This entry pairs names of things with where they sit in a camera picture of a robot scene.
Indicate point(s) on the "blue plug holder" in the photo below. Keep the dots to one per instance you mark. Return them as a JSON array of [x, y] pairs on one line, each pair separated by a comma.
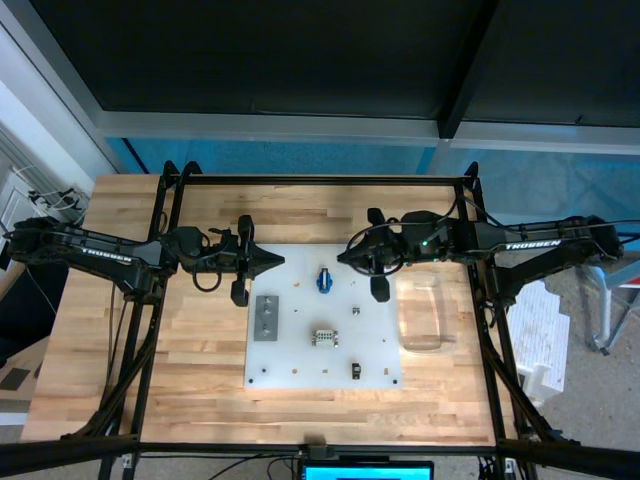
[[325, 288]]

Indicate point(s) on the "black aluminium frame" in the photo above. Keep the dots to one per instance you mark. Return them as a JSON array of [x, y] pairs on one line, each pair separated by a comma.
[[65, 452]]

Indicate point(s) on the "clear plastic tub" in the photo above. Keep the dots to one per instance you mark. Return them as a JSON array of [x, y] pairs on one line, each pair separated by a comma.
[[425, 335]]

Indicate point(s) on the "white taskboard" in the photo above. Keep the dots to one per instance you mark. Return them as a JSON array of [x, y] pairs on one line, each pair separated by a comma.
[[300, 360]]

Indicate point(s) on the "black connector housing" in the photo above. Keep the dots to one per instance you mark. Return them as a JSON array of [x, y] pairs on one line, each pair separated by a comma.
[[356, 371]]

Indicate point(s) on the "grey metal peg plate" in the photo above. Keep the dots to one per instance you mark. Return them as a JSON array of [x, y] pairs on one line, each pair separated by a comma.
[[260, 325]]

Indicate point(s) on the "cardboard box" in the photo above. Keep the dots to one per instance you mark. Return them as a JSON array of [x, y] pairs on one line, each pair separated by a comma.
[[30, 360]]

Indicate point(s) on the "small black table camera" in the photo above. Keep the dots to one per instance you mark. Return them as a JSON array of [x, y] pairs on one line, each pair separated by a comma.
[[320, 451]]

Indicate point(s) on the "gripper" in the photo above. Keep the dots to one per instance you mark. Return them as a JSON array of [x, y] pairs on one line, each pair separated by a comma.
[[380, 257], [243, 260]]

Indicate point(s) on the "beige HAN10E connector insert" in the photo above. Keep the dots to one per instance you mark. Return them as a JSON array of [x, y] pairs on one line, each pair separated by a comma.
[[325, 340]]

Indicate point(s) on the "blue laptop screen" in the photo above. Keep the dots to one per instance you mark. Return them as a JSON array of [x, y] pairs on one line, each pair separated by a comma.
[[365, 472]]

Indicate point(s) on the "red white sign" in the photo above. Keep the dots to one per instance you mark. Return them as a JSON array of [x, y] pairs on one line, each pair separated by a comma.
[[635, 285]]

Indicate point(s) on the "grey metal stand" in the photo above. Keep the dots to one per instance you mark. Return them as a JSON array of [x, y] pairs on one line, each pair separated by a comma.
[[604, 310]]

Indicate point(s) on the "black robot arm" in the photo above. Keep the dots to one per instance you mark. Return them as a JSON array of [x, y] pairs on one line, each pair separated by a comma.
[[532, 245], [100, 248]]

